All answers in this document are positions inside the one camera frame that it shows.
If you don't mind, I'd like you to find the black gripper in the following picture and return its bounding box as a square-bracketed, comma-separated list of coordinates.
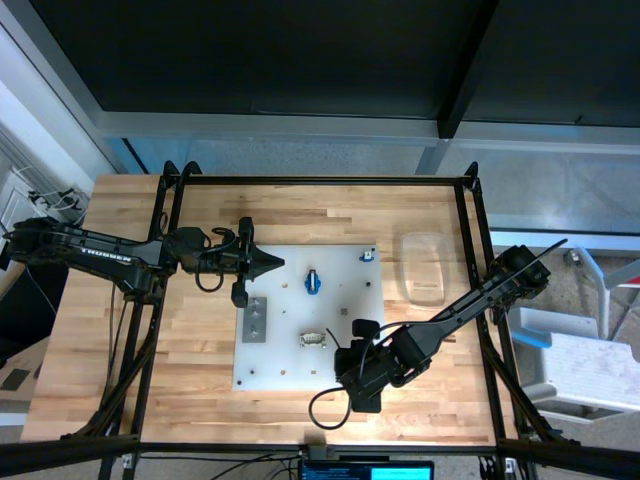
[202, 215, 286, 309]
[333, 318, 396, 414]

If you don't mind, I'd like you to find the blue connector holder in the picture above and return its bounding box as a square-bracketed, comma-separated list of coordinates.
[301, 268, 324, 297]

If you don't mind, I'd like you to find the white mounting board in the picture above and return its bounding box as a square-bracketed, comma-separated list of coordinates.
[232, 243, 391, 390]

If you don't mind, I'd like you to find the grey metal plate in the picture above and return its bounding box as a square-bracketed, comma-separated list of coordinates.
[242, 296, 269, 344]

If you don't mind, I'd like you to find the laptop screen with blue edge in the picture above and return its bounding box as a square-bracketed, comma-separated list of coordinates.
[298, 459, 435, 480]

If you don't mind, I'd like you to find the clear plastic tub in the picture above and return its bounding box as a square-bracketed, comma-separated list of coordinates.
[398, 231, 448, 308]

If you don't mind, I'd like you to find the white step stool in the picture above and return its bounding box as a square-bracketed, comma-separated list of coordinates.
[509, 304, 640, 426]

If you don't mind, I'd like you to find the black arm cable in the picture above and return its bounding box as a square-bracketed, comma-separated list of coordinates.
[193, 227, 237, 294]
[308, 387, 354, 431]

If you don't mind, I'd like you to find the black low camera mount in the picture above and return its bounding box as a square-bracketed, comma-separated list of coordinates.
[302, 434, 334, 459]

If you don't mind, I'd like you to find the black table frame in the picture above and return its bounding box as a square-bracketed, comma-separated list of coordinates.
[0, 159, 640, 480]

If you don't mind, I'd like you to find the loose cable bundle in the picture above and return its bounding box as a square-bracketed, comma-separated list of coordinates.
[24, 187, 86, 214]

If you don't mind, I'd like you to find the white metal chair frame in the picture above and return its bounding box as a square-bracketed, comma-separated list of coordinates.
[567, 244, 640, 346]

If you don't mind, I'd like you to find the black vertical post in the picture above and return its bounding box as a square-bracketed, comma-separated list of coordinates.
[437, 0, 501, 141]

